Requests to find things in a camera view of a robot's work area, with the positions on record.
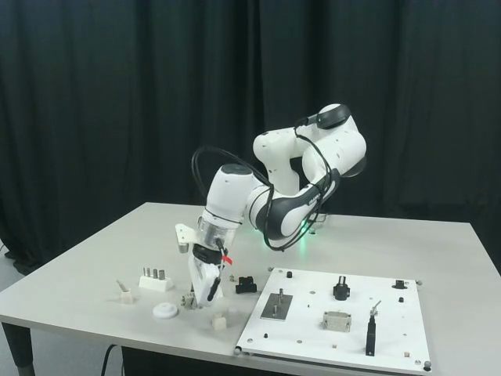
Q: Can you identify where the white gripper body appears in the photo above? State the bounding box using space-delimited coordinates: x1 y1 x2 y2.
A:
187 256 225 309

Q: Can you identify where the black D-SUB plug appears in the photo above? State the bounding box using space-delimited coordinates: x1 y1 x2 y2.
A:
235 275 258 295

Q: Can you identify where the white large gear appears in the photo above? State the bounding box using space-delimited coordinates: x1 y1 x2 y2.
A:
152 302 180 320

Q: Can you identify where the white round peg holder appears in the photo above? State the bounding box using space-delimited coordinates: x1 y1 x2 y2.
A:
139 275 175 293

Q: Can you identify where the black control cabinet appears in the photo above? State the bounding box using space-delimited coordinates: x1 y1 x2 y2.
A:
121 346 246 376

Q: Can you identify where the white task board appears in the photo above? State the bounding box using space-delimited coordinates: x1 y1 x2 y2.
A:
233 266 434 371

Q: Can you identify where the black USB plug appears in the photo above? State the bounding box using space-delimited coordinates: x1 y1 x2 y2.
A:
365 300 383 356

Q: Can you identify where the black table leg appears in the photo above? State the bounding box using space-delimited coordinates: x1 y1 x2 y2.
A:
0 321 33 376

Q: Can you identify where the black curtain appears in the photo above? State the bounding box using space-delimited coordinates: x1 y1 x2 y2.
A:
0 0 501 275

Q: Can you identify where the flat white camera plate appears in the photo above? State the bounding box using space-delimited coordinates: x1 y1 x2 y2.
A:
175 222 196 255

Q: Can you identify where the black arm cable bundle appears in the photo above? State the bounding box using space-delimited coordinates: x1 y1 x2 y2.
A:
190 115 338 251

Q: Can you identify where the thick black cable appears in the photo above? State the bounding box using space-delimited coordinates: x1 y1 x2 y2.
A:
102 343 123 376

